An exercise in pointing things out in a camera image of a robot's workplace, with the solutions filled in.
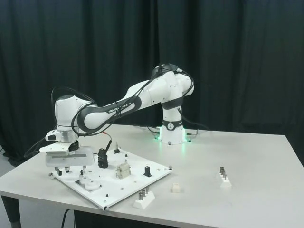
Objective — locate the large metal round peg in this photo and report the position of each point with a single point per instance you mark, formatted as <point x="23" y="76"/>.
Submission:
<point x="139" y="197"/>

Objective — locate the black bolt with metal shaft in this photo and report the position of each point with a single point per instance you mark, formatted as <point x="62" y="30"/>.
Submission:
<point x="116" y="150"/>

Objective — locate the white square peg holder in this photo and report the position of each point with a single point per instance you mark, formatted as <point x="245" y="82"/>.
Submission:
<point x="224" y="183"/>

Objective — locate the black curtains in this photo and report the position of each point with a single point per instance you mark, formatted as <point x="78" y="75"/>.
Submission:
<point x="71" y="35"/>

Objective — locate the small empty white holder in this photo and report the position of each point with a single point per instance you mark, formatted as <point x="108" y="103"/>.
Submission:
<point x="175" y="188"/>

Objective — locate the large metal square peg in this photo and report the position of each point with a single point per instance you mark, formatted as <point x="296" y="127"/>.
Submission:
<point x="222" y="170"/>

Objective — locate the small black plug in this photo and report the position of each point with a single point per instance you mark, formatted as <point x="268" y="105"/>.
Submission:
<point x="147" y="171"/>

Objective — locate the white medium gear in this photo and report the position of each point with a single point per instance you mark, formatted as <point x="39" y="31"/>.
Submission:
<point x="85" y="183"/>

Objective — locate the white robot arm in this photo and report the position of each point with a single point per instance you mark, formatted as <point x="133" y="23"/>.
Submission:
<point x="164" y="90"/>

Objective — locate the thin black rod red tag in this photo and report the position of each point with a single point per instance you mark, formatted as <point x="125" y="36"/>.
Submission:
<point x="108" y="145"/>

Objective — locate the white task board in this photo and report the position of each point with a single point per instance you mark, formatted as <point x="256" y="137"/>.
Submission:
<point x="133" y="185"/>

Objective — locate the small metal square peg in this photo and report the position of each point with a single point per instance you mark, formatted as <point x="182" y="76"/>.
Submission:
<point x="225" y="177"/>

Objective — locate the dark grey table leg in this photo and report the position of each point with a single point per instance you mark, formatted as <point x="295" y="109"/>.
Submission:
<point x="10" y="211"/>

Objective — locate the black D-SUB plug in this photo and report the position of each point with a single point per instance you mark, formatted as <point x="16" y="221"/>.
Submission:
<point x="102" y="160"/>

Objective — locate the white round peg holder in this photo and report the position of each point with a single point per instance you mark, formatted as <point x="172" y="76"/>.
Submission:
<point x="145" y="203"/>

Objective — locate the small metal round peg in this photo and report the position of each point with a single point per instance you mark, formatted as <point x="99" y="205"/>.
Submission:
<point x="147" y="191"/>

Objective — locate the flat white mounting plate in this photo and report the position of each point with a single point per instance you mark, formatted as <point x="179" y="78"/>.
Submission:
<point x="54" y="148"/>

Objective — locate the medium metal square peg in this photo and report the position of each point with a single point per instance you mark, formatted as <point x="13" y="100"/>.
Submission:
<point x="223" y="174"/>

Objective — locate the beige waterproof plug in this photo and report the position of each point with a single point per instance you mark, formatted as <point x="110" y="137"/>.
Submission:
<point x="123" y="171"/>

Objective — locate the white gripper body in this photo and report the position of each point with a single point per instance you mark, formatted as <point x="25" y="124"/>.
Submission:
<point x="69" y="161"/>

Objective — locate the metal BNC plug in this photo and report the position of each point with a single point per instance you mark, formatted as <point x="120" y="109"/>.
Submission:
<point x="68" y="170"/>

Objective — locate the medium metal round peg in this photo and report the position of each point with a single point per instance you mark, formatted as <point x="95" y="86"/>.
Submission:
<point x="143" y="194"/>

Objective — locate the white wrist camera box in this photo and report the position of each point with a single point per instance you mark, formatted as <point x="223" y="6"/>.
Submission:
<point x="52" y="135"/>

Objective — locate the black cabinet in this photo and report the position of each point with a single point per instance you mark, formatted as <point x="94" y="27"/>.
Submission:
<point x="95" y="223"/>

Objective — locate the white large gear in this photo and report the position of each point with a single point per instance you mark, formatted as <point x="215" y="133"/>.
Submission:
<point x="93" y="186"/>

